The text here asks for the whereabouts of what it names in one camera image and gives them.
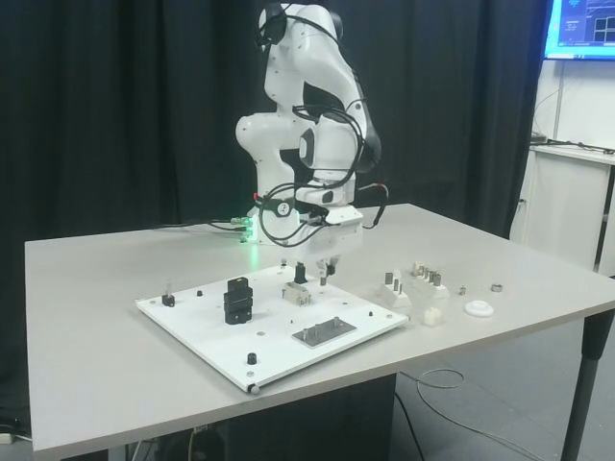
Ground white square peg holder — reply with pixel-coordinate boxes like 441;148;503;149
379;278;411;309

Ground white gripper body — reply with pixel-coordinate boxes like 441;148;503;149
300;221;363;264

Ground white cabinet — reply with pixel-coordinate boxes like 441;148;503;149
507;140;615;279

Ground black curtain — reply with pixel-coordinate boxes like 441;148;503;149
0;0;561;244

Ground white task board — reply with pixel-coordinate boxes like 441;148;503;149
135;265;410;397

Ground black looped gripper cable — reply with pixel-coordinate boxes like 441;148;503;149
257;184;333;249

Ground white round peg holder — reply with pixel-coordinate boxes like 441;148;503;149
411;276;451;305

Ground black cables at arm foot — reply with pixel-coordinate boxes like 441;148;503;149
156;216;254;233

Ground grey floor cable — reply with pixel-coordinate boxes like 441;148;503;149
397;368;569;461

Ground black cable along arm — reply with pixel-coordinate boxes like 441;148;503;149
258;3;381;193

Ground white large gear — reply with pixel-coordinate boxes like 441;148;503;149
463;298;497;319

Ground dark table leg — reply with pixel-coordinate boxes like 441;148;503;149
560;314;603;461

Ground blue screen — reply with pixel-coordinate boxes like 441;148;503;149
544;0;615;62

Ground black D-SUB plug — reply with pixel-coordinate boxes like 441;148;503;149
221;276;255;326

